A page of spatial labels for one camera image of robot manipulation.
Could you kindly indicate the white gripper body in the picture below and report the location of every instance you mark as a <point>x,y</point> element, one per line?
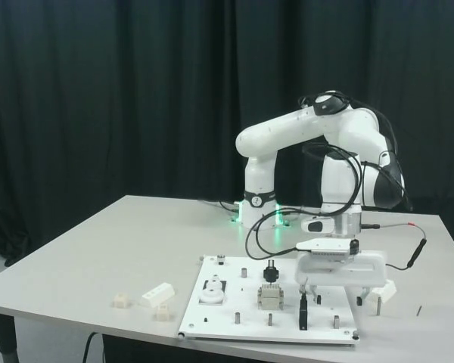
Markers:
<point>363,270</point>

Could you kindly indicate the black USB plug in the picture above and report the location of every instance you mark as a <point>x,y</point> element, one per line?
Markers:
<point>303,312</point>

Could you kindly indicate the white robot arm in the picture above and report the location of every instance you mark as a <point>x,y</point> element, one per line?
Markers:
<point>272,130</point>

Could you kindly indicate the metal round peg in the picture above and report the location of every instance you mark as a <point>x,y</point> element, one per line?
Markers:
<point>244,272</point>
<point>378,305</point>
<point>236,318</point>
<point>269,320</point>

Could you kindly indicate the white wedge holder with holes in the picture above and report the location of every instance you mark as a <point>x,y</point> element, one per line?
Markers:
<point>384,293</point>

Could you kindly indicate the metal square peg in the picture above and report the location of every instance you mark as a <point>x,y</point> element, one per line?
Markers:
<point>336,321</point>

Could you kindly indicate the black waterproof plug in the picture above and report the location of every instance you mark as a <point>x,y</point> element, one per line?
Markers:
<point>270,274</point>

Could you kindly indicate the white task board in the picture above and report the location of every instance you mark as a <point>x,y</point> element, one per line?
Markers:
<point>227,314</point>

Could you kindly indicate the white small gear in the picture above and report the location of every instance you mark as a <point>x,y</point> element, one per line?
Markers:
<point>213,281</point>

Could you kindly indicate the white medium gear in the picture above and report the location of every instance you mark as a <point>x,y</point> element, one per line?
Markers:
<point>212,296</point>

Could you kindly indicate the small white cube holder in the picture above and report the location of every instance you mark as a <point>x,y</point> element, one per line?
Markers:
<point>121,301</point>
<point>162,312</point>

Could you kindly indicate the long white holder with holes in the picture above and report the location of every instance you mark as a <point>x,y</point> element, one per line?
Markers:
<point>157,295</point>

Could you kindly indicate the black curtain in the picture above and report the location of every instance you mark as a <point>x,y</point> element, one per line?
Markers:
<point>98,75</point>

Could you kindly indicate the dark table leg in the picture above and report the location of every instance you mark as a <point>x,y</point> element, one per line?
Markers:
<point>2,336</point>

